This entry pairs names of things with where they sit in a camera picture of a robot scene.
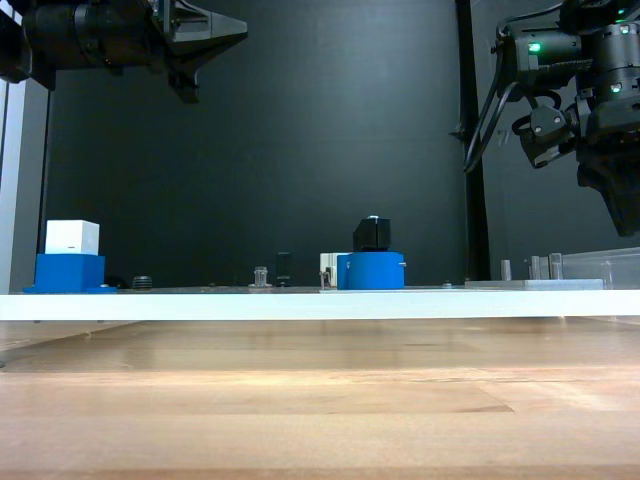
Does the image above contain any clear plastic container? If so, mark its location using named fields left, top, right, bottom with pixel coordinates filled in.
left=558, top=246, right=640, bottom=292

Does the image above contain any white cube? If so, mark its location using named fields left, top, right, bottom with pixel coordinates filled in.
left=44, top=219, right=102, bottom=256

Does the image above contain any black rectangular plug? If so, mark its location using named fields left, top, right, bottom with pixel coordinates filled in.
left=351, top=215, right=392, bottom=252

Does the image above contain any blue round holder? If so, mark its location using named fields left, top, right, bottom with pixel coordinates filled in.
left=336, top=251, right=407, bottom=291

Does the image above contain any small black connector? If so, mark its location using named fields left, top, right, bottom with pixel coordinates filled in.
left=275, top=251, right=293, bottom=288

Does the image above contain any blue square holder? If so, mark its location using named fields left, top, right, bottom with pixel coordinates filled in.
left=23, top=253, right=119, bottom=295

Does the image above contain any beige connector housing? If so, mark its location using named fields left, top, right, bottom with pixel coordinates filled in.
left=319, top=252, right=350, bottom=290

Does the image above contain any white board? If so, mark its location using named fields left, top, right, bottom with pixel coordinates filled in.
left=0, top=285, right=640, bottom=322

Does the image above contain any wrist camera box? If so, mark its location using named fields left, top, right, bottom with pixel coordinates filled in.
left=497, top=24, right=599, bottom=79

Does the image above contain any grey metal base plate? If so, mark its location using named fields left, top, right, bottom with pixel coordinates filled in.
left=463, top=278, right=605, bottom=291

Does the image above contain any black metal frame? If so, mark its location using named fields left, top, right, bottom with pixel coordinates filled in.
left=453, top=0, right=494, bottom=282

